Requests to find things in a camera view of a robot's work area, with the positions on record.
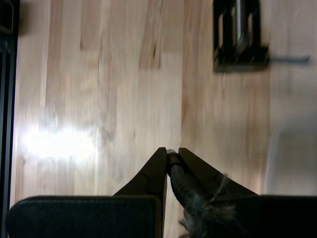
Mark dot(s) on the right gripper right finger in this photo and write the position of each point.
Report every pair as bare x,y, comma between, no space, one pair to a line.
277,215

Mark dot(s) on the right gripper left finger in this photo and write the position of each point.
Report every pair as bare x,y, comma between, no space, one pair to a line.
86,215

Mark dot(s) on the clear plastic container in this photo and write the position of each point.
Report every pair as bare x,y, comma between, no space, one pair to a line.
272,148

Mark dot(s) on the small black clamp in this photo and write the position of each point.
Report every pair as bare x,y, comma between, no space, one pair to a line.
237,59

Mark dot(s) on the black frame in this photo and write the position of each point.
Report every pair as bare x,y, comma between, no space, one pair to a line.
5,99

